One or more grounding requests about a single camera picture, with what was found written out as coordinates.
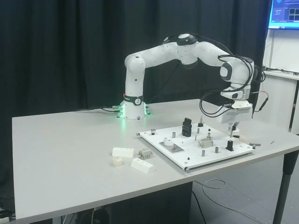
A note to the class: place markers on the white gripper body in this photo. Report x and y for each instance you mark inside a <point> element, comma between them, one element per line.
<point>236,115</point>

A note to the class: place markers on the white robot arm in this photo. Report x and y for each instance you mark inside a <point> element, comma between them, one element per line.
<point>154,56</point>

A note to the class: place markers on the metal square peg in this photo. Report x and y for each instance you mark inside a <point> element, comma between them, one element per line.
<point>216,150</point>

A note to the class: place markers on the long white peg holder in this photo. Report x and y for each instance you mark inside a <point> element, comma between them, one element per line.
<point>122,152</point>
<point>141,166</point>

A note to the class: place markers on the white small gear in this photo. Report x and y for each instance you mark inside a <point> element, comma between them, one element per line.
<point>243,138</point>

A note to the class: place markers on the black Ethernet plug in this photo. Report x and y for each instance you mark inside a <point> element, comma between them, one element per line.
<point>229,145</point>

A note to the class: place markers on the metal bolt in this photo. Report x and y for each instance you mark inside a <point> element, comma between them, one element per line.
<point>254,144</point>

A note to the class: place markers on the black D-SUB plug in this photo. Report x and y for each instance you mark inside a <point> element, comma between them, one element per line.
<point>186,128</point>

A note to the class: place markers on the white task board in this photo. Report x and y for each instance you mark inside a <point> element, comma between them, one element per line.
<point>187,156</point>

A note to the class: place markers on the white large gear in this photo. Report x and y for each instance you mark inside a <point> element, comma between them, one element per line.
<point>168,142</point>

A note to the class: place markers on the black table leg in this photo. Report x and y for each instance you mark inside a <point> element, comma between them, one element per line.
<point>283,186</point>

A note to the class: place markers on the metal BNC plug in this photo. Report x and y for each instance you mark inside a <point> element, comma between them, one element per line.
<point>153,131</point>

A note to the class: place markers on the metal D-SUB connector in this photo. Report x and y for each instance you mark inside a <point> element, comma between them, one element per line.
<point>144,154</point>

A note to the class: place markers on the black box under table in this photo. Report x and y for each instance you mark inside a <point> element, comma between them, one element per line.
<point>149,203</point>

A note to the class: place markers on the blue screen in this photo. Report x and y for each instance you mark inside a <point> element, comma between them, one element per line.
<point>285,14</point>

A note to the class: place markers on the small white holder block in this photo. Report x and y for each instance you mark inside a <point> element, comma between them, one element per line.
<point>116,161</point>

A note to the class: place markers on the black curtain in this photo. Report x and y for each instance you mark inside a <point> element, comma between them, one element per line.
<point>70,53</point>

